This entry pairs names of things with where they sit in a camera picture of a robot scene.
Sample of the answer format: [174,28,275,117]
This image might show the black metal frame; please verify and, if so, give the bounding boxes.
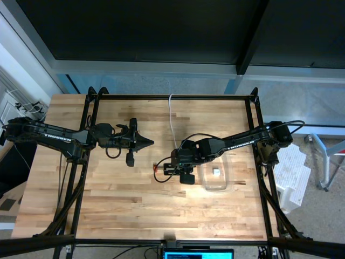
[0,86,345,259]

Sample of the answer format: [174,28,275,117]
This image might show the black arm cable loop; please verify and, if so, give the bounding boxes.
[153,158,180,183]
[105,140,121,159]

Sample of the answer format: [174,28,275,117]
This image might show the grey metal chair frame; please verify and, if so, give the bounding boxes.
[304,133,345,193]

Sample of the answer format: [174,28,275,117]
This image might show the brown cardboard box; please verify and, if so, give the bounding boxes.
[0,181,27,230]

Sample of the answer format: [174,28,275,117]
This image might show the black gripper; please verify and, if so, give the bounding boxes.
[180,165,196,186]
[118,118,155,167]

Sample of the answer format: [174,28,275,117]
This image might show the white socket with white cable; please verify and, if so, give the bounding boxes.
[168,93,179,151]

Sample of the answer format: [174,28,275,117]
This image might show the laptop screen with blue edge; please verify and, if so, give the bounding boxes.
[161,248,234,259]

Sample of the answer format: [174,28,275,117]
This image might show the clear plastic tub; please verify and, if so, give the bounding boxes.
[199,155,234,194]

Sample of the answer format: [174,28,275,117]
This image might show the black clamp with orange knob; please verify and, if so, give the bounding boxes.
[153,162,180,176]

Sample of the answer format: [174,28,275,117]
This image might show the small black table camera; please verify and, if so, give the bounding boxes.
[164,235,181,248]

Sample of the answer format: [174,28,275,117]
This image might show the white cable bundle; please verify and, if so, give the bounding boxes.
[13,101,45,114]

